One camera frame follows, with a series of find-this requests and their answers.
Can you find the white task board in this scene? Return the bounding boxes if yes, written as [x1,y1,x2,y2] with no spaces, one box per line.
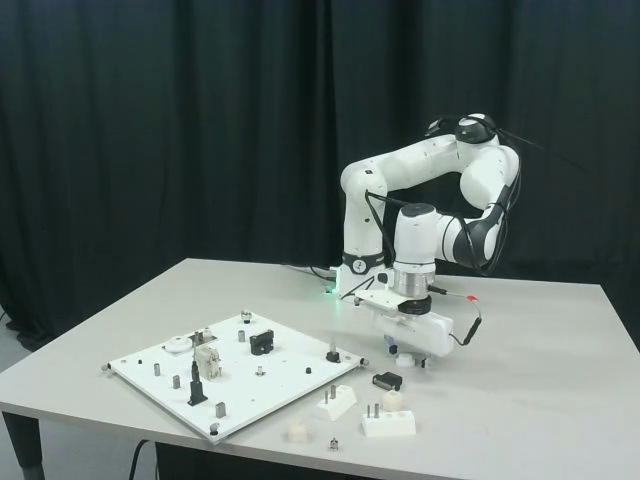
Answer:
[102,310,372,442]

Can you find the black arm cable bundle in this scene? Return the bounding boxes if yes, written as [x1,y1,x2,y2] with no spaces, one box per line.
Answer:
[363,113,594,277]

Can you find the black D-SUB plug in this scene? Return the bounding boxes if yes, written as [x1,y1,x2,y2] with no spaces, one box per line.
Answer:
[371,371,403,393]

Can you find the white wrist camera plate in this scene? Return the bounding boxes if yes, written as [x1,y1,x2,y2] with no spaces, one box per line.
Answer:
[351,272,407,315]

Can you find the white peg holder two pegs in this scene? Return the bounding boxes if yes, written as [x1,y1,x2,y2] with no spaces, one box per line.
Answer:
[360,403,418,438]

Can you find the black cable under table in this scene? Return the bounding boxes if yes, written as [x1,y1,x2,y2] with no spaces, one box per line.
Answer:
[130,424,151,480]

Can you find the black table leg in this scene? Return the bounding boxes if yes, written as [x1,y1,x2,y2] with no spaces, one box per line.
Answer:
[0,410,47,480]

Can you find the thin black rod red tag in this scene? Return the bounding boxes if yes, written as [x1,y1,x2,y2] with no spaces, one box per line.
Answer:
[451,293,484,347]

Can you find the black cable on table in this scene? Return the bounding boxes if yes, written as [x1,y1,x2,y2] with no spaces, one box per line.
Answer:
[284,263,337,282]

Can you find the black upright plug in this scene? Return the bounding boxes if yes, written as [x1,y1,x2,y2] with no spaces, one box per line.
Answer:
[186,357,208,407]

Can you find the black curtain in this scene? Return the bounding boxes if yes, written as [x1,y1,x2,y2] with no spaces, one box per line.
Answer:
[0,0,640,337]

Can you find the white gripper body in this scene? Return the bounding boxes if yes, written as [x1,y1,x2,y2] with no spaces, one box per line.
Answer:
[374,309,456,359]

